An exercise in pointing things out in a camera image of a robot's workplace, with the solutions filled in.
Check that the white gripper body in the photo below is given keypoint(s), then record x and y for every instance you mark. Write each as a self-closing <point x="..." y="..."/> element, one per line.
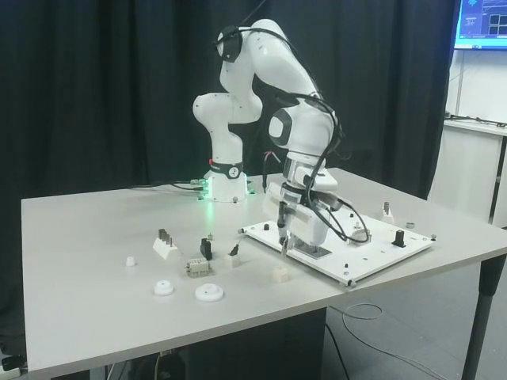
<point x="303" y="219"/>

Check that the clear grey Ethernet plug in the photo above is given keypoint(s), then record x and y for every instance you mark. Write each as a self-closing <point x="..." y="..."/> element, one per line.
<point x="285" y="253"/>

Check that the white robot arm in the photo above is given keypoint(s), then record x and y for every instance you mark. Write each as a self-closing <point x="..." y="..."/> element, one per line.
<point x="277" y="67"/>

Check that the white plug holder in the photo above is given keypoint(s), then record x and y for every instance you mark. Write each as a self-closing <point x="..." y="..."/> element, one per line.
<point x="280" y="274"/>
<point x="232" y="261"/>

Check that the black USB plug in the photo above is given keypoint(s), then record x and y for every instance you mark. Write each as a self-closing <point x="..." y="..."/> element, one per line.
<point x="233" y="250"/>

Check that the thin black rod red tag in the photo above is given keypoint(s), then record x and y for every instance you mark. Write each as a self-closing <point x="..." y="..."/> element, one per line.
<point x="270" y="154"/>

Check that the black D-SUB plug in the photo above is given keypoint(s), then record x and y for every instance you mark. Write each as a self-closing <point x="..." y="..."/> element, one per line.
<point x="206" y="248"/>

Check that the white task board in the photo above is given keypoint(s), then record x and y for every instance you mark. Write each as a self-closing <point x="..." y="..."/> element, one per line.
<point x="376" y="253"/>

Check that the white round peg holder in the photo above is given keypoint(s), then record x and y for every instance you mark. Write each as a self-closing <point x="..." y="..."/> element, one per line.
<point x="388" y="215"/>

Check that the large metal round peg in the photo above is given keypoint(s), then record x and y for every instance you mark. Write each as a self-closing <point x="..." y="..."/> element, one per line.
<point x="387" y="205"/>

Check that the grey waterproof plug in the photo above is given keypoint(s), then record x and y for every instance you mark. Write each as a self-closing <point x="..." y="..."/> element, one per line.
<point x="197" y="267"/>

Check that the white large gear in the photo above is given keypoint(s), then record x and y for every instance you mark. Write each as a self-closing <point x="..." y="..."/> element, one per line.
<point x="208" y="293"/>

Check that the white square peg holder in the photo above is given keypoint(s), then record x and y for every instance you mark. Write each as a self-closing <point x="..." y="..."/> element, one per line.
<point x="164" y="250"/>

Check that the large metal square peg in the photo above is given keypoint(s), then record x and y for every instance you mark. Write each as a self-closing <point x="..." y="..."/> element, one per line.
<point x="161" y="234"/>

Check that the black under-table panel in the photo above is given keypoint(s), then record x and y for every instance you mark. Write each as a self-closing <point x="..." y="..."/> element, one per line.
<point x="218" y="348"/>

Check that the white medium gear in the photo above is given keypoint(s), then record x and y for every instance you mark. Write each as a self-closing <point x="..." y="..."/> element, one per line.
<point x="163" y="288"/>

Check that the white cabinet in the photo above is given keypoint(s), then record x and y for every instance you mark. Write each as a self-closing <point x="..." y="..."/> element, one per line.
<point x="471" y="170"/>

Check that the black table leg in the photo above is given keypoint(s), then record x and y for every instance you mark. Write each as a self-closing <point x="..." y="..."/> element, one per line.
<point x="481" y="316"/>

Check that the black curtain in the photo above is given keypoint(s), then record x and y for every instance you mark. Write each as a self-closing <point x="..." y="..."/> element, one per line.
<point x="99" y="79"/>

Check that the blue screen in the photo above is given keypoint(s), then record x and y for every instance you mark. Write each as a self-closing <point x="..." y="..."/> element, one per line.
<point x="481" y="23"/>

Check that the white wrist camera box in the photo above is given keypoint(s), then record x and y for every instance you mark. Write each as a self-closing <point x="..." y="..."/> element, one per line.
<point x="325" y="182"/>

